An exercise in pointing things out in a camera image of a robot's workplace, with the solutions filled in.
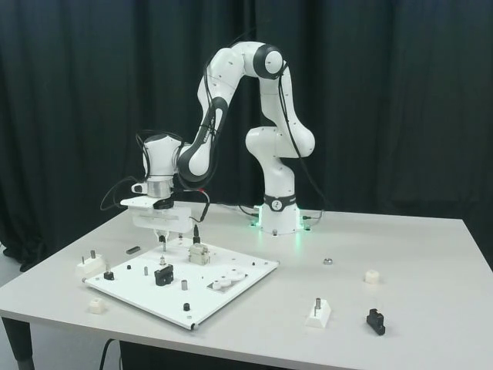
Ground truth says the black D-SUB plug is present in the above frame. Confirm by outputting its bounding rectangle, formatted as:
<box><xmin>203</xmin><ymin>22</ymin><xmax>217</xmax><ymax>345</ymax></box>
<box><xmin>153</xmin><ymin>267</ymin><xmax>175</xmax><ymax>288</ymax></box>

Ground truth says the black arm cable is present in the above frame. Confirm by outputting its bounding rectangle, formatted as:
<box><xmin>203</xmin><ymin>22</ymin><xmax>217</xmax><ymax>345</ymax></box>
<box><xmin>202</xmin><ymin>57</ymin><xmax>228</xmax><ymax>143</ymax></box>
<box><xmin>280</xmin><ymin>57</ymin><xmax>329</xmax><ymax>213</ymax></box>

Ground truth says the black curtain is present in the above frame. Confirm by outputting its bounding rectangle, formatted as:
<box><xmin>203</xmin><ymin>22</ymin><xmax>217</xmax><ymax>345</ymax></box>
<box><xmin>0</xmin><ymin>0</ymin><xmax>493</xmax><ymax>273</ymax></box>

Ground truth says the black USB plug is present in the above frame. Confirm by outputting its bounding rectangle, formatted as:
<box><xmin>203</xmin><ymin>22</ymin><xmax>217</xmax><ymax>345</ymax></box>
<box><xmin>365</xmin><ymin>307</ymin><xmax>387</xmax><ymax>336</ymax></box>

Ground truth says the black table leg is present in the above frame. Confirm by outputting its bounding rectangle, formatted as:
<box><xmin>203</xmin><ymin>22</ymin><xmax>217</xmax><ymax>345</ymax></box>
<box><xmin>0</xmin><ymin>317</ymin><xmax>31</xmax><ymax>370</ymax></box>

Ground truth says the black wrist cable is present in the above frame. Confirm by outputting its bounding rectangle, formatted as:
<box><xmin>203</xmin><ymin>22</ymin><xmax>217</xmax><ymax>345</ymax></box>
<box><xmin>100</xmin><ymin>130</ymin><xmax>150</xmax><ymax>212</ymax></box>

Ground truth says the white task board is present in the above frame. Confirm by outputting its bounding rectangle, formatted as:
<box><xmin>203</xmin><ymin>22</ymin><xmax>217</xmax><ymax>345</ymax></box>
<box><xmin>83</xmin><ymin>237</ymin><xmax>280</xmax><ymax>331</ymax></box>

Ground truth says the flat white mounting plate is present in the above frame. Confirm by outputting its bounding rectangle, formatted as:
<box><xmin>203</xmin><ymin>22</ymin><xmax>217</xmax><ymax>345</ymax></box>
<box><xmin>120</xmin><ymin>197</ymin><xmax>157</xmax><ymax>208</ymax></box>

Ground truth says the white peg holder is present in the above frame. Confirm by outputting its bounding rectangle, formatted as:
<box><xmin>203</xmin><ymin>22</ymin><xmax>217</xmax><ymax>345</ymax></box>
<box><xmin>305</xmin><ymin>298</ymin><xmax>333</xmax><ymax>329</ymax></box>
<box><xmin>75</xmin><ymin>252</ymin><xmax>106</xmax><ymax>275</ymax></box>

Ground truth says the black cable under table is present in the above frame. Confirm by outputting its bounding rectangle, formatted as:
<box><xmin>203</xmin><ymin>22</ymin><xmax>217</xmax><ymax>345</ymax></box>
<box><xmin>100</xmin><ymin>338</ymin><xmax>121</xmax><ymax>370</ymax></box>

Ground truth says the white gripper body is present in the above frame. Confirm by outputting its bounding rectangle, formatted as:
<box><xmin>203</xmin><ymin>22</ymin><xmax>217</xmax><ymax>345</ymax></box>
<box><xmin>129</xmin><ymin>205</ymin><xmax>194</xmax><ymax>234</ymax></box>

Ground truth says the silver wrist ring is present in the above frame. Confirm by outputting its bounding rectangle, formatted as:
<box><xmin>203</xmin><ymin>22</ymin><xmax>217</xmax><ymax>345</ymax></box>
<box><xmin>146</xmin><ymin>180</ymin><xmax>173</xmax><ymax>200</ymax></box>

